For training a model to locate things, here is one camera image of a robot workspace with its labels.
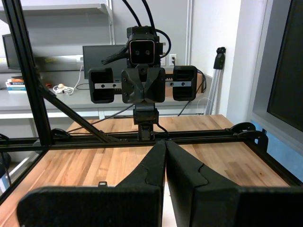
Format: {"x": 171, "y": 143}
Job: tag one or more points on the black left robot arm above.
{"x": 145, "y": 116}

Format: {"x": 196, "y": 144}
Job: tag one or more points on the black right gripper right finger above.
{"x": 213, "y": 203}

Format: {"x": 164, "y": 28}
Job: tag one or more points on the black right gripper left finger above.
{"x": 94, "y": 205}

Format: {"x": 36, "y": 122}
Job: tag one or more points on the white wall shelf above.
{"x": 59, "y": 9}

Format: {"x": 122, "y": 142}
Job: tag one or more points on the stack of books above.
{"x": 15, "y": 88}

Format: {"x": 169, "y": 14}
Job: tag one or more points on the black computer monitor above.
{"x": 10, "y": 52}
{"x": 99, "y": 54}

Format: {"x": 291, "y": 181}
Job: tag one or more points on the white wall outlet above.
{"x": 172, "y": 58}

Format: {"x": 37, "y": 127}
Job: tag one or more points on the small orange object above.
{"x": 48, "y": 84}

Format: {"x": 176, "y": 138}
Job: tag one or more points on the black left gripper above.
{"x": 101, "y": 94}

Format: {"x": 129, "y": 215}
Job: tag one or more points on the black and silver stand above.
{"x": 219, "y": 59}

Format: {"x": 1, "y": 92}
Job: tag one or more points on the black aluminium frame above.
{"x": 28, "y": 71}

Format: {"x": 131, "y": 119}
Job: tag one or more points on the black clamp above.
{"x": 102, "y": 183}

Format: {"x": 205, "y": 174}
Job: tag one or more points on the grey office desk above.
{"x": 71, "y": 101}

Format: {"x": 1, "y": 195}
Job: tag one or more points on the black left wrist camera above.
{"x": 142, "y": 52}

